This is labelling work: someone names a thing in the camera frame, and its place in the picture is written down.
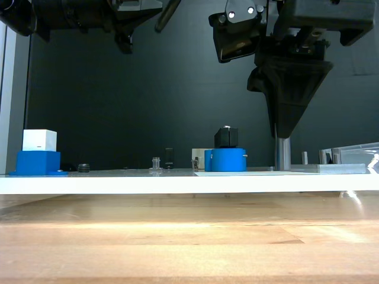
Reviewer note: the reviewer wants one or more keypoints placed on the beige connector housing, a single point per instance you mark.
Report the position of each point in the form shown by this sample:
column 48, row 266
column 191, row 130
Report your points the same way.
column 198, row 155

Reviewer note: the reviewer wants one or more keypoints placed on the grey metal slotted block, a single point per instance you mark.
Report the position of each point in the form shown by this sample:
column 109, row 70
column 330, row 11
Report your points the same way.
column 340, row 168

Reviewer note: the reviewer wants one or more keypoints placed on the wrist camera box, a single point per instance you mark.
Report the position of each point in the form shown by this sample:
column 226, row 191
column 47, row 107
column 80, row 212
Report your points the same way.
column 234, row 38

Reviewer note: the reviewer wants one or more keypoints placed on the clear plastic tub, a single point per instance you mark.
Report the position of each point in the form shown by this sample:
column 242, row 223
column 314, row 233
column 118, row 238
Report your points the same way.
column 361, row 154

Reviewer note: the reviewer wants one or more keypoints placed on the blue mount with white cube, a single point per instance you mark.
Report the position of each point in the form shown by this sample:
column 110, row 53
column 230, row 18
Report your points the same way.
column 37, row 161

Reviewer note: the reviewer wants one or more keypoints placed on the blue mount with black clamp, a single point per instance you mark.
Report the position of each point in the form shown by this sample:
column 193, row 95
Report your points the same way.
column 228, row 159

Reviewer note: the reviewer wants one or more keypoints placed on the steel cylinder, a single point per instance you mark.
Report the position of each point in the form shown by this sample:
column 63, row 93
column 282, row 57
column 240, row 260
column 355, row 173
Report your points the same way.
column 282, row 154

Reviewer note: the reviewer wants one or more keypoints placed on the small black socket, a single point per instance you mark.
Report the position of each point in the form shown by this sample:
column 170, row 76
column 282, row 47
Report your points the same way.
column 169, row 156

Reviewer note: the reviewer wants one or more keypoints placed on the black round knob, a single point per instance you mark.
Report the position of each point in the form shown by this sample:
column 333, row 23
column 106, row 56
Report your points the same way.
column 83, row 168

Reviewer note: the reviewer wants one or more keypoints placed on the small translucent connector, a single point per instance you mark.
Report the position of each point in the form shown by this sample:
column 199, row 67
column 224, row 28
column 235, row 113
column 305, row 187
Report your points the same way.
column 156, row 165

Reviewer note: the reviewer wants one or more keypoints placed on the white task board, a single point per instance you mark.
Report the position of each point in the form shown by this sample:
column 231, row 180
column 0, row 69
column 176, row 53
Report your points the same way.
column 148, row 185

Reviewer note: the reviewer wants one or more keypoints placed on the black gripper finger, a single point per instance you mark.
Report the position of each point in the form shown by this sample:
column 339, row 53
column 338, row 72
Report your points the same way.
column 142, row 4
column 256, row 81
column 291, row 91
column 133, row 19

